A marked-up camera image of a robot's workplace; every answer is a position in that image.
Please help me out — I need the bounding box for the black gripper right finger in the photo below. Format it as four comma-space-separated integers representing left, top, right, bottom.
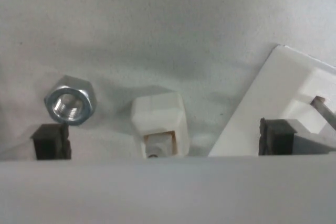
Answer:
258, 117, 336, 157

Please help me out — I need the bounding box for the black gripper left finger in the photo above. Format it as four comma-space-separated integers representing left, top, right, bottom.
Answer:
0, 123, 72, 162

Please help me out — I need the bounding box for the white Ethernet plug holder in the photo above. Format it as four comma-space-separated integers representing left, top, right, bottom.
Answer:
130, 91, 190, 159

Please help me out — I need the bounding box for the white task board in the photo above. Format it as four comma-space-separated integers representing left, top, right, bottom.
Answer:
207, 43, 336, 158

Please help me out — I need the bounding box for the metal square peg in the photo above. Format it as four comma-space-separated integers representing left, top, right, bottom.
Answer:
310, 95, 336, 132

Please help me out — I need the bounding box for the metal hex nut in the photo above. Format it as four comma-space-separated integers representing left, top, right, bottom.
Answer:
44, 74, 98, 125

